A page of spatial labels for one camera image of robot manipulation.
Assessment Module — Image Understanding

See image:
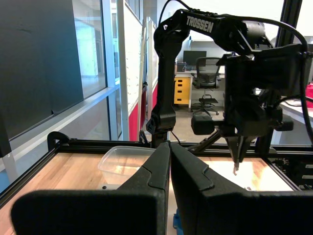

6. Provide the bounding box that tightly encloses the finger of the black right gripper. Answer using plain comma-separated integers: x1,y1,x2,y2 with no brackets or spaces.
226,136,239,162
239,136,252,163

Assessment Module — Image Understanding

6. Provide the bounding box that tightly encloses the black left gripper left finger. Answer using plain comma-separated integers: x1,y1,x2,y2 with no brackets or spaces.
11,141,171,235

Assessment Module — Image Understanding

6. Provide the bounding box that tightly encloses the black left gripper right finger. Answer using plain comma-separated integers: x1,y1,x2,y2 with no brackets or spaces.
170,143,313,235

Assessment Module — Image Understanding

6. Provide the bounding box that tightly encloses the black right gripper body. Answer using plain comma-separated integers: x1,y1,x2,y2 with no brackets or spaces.
191,96,294,139

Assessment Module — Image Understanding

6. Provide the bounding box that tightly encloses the black office chair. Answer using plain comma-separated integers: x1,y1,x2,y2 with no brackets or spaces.
192,56,222,116

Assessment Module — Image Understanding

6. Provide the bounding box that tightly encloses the clear plastic tub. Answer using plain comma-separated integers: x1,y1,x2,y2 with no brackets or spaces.
97,145,157,190

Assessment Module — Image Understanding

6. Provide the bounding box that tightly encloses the yellow drawer cabinet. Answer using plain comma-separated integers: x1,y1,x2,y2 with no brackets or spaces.
174,77,193,105

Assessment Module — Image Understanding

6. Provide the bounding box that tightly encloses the black computer monitor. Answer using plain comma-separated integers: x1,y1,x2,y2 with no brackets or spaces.
182,50,207,67

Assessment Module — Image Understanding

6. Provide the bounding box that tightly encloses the white and red partition panel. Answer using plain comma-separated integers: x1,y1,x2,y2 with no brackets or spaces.
146,17,159,120
116,0,145,142

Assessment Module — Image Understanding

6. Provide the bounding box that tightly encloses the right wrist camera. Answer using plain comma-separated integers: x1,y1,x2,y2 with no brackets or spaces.
224,55,255,98

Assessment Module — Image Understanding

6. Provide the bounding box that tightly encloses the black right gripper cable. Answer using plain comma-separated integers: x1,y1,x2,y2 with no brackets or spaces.
215,13,313,145

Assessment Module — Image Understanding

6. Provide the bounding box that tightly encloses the blue D-sub connector mount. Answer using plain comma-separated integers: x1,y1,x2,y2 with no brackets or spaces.
173,209,183,235

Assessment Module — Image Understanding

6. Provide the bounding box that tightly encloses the black aluminium frame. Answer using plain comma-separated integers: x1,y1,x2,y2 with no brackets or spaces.
0,0,313,209

